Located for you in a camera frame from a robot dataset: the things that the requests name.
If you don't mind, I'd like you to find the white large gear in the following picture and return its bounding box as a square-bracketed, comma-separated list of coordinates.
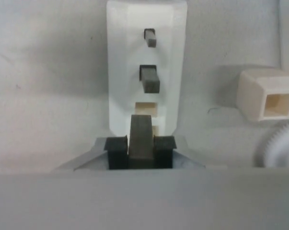
[253, 119, 289, 169]

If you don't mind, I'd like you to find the medium metal square peg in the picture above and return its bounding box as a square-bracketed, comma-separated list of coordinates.
[139, 64, 161, 94]

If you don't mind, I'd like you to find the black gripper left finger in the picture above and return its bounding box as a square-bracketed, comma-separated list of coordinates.
[55, 135, 129, 172]

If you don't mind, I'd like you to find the small metal square peg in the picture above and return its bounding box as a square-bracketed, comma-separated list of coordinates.
[143, 28, 158, 48]

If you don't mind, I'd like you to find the cream hollow plug holder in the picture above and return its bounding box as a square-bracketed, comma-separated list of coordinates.
[235, 69, 289, 123]

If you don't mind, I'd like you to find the large metal square peg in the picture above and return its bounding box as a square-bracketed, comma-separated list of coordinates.
[127, 114, 156, 170]

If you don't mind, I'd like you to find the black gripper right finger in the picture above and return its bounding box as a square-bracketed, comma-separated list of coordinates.
[153, 135, 208, 170]

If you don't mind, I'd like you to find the white square peg holder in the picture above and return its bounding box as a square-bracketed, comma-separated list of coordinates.
[106, 0, 188, 140]

